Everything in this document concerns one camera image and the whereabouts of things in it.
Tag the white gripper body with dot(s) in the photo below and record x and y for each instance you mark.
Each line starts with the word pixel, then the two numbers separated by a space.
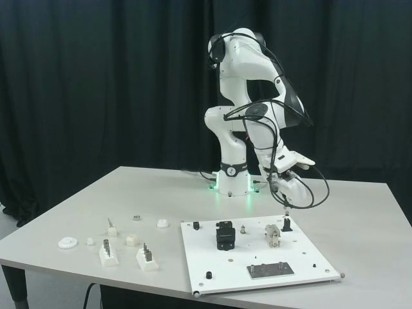
pixel 297 193

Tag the grey waterproof plug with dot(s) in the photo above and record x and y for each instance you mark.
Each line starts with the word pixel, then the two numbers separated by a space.
pixel 272 237

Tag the metal BNC plug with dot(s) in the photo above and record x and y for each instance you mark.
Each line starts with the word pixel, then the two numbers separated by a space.
pixel 243 229

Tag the black D-SUB plug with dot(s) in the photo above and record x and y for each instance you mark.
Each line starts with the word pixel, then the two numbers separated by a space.
pixel 225 238

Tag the white task board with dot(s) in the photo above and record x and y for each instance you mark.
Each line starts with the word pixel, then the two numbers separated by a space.
pixel 225 264

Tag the white medium gear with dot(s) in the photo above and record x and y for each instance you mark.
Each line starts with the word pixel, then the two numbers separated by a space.
pixel 163 223

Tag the large metal square peg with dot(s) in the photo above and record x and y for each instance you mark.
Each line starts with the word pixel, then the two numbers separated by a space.
pixel 150 256

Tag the white square peg holder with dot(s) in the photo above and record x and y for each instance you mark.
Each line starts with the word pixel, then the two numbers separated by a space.
pixel 148 264

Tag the cream plug holder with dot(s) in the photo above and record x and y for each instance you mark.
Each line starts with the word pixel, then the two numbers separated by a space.
pixel 132 240

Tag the small white plug holder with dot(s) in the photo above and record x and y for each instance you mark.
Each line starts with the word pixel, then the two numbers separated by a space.
pixel 111 231

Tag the large metal round peg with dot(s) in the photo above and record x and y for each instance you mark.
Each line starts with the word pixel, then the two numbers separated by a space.
pixel 105 243

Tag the white round peg holder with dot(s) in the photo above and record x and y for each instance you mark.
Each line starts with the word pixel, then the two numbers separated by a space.
pixel 108 260

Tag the white small gear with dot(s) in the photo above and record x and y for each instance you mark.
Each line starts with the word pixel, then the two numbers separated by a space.
pixel 90 241

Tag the white large gear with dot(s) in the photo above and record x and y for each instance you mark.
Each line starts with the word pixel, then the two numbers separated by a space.
pixel 67 243

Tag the black curtains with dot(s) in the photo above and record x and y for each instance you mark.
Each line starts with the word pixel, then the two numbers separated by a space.
pixel 64 80

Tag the black table leg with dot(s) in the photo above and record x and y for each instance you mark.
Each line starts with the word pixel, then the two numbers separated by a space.
pixel 14 286

